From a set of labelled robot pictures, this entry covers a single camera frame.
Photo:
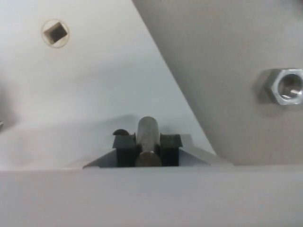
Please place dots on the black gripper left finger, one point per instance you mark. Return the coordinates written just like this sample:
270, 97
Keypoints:
124, 151

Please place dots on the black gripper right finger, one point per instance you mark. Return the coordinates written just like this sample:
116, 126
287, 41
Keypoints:
169, 151

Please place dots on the metal round peg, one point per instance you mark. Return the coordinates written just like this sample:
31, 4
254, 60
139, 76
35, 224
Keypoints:
148, 132

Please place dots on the white task board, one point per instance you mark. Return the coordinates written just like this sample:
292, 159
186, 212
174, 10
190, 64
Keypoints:
71, 94

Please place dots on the metal hex nut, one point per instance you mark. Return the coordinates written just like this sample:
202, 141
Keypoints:
267, 88

